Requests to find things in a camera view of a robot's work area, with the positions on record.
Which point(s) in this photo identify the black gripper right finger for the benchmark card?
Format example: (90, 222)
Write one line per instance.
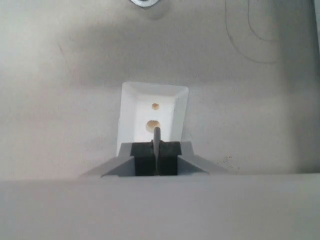
(172, 155)

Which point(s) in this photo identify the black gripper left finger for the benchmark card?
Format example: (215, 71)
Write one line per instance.
(140, 155)

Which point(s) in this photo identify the thin metal round peg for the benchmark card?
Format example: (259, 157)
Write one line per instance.
(157, 140)

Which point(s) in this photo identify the white peg holder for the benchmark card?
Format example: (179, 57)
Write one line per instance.
(130, 112)

